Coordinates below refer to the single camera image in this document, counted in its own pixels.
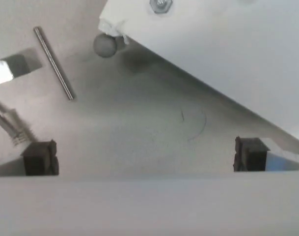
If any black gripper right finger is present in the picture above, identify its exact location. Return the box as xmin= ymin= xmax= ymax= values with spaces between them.
xmin=234 ymin=136 xmax=299 ymax=173

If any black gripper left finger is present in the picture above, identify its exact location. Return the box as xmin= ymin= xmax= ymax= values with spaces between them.
xmin=0 ymin=139 xmax=59 ymax=177

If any metal bolt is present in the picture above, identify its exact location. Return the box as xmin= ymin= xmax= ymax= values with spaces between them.
xmin=0 ymin=97 xmax=36 ymax=147

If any metal square peg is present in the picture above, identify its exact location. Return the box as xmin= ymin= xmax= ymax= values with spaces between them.
xmin=0 ymin=47 xmax=46 ymax=87

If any thin metal round peg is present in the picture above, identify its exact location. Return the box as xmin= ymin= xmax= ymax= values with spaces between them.
xmin=32 ymin=26 xmax=75 ymax=101

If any white task board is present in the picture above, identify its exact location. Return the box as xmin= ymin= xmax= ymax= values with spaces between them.
xmin=93 ymin=0 xmax=299 ymax=170

